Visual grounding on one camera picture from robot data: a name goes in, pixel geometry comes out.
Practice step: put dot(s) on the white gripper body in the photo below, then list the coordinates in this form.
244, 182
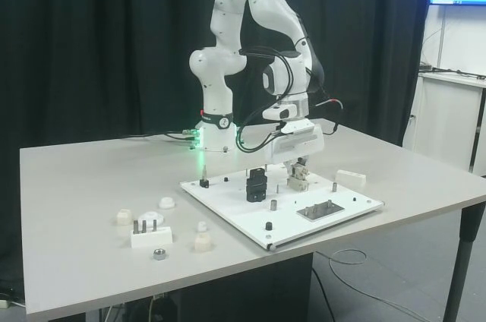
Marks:
296, 145

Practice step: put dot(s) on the grey waterproof plug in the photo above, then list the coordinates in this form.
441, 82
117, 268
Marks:
299, 174

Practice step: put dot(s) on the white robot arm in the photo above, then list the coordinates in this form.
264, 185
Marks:
216, 64

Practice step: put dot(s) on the white mounting plate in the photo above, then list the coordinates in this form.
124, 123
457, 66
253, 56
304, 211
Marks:
300, 126

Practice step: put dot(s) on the black D-SUB plug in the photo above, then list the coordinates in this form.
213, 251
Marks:
256, 187

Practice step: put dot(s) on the empty white peg holder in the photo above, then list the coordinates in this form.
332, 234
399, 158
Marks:
351, 177

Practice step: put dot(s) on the white task board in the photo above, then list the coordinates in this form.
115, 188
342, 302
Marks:
303, 223

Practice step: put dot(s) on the white small gear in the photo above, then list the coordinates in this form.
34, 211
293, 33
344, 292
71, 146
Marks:
201, 227

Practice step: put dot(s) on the small white block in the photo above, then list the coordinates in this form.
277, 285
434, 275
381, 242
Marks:
124, 217
201, 243

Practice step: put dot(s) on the white medium gear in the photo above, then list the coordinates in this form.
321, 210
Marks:
167, 203

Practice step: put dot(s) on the white cabinet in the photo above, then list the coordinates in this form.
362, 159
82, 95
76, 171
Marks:
448, 120

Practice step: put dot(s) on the white large gear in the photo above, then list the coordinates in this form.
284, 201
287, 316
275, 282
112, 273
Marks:
150, 216

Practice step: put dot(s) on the metal hex nut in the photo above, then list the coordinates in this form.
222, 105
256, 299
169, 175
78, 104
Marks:
158, 254

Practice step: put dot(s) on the black table leg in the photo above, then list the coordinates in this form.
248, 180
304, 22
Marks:
465, 261

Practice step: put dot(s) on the black curtains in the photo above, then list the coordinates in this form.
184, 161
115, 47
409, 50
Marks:
95, 52

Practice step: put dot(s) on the white power strip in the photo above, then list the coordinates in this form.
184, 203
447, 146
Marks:
4, 303

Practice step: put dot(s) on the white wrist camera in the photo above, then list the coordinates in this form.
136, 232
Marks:
280, 112

